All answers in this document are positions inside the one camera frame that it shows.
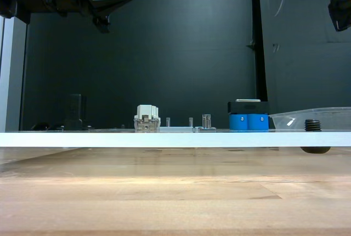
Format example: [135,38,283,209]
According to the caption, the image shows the clear peg base block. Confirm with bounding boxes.
[160,126,200,133]

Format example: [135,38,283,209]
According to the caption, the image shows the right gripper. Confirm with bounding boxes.
[328,0,351,32]

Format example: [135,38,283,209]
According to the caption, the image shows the beige many-pin connector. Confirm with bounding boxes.
[133,104,161,133]

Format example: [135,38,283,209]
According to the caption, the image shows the clear plastic container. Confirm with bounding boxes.
[270,106,351,131]

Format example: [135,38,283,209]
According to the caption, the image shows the blue socket block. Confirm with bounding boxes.
[228,100,270,132]

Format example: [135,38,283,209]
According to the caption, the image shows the white task board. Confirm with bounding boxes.
[0,131,351,148]

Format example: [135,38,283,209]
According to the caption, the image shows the black block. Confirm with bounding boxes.
[64,94,88,131]

